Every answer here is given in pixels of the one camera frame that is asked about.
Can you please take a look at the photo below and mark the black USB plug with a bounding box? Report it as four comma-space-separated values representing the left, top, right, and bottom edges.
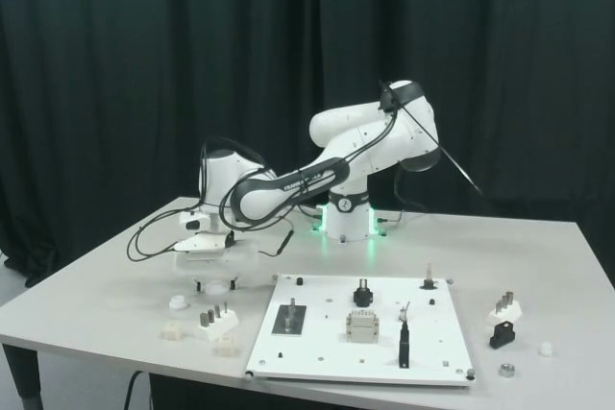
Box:
398, 325, 414, 371

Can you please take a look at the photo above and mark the dark table leg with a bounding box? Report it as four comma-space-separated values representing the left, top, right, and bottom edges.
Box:
1, 344, 38, 410

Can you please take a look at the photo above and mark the black BNC plug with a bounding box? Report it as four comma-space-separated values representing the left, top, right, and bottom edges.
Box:
352, 278, 376, 308

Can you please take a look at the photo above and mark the black cable behind foot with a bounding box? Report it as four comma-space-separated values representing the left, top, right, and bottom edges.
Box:
377, 159, 430, 228

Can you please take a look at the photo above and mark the black D-SUB plug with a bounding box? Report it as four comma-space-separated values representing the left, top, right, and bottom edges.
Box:
488, 320, 518, 350

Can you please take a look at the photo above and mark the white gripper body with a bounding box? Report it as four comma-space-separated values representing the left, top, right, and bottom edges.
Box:
174, 249, 257, 280

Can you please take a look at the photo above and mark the small white square holder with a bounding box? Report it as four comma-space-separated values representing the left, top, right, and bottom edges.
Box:
162, 319, 186, 342
213, 334, 238, 358

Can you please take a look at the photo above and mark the white four-hole peg holder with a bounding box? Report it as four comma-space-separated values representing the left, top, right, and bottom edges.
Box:
195, 311, 241, 342

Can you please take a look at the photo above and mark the thin straight black cable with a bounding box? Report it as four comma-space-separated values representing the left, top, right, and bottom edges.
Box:
401, 101, 485, 198

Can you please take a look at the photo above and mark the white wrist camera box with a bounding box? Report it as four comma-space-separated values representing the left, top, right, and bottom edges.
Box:
179, 210, 212, 232

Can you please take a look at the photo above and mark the black curtain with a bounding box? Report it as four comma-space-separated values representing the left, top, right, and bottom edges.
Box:
0, 0, 615, 289

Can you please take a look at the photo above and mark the white task board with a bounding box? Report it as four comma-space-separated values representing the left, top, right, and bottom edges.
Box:
244, 274, 478, 389

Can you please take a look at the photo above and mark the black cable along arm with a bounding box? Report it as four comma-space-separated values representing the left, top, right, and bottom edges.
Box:
225, 79, 409, 229

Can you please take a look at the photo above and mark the black looping wrist cable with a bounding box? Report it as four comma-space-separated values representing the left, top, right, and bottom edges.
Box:
126, 139, 270, 261

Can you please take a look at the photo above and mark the black cable under table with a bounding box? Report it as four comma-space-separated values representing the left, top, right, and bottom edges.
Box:
124, 370, 156, 410

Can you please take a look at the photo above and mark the white three-hole peg holder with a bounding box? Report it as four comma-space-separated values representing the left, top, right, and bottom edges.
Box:
484, 301, 525, 328

